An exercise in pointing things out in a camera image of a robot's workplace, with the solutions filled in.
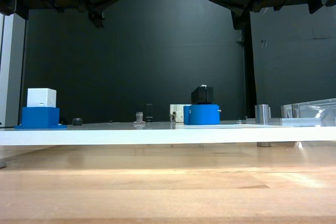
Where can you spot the steel cylinder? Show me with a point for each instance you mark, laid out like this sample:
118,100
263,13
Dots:
262,113

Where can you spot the clear plastic container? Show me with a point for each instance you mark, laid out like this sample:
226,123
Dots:
309,113

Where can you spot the black D-sub connector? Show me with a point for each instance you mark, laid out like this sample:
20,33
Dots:
202,94

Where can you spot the white cube block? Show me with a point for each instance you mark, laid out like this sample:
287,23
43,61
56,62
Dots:
42,98

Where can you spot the blue round connector holder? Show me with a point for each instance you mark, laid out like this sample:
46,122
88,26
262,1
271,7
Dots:
202,115

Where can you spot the black ribbed cap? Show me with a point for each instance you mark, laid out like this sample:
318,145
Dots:
78,121

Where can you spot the clear plastic connector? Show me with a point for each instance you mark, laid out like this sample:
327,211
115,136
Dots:
139,119

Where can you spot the white connector housing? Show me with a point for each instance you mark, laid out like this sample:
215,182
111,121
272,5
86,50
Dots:
177,112

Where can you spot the blue square holder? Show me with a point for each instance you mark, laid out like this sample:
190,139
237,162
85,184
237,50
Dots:
39,117

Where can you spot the white board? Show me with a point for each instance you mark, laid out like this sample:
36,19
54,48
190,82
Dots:
131,136

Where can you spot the black aluminium frame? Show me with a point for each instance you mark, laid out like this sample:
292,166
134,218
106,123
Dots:
249,77

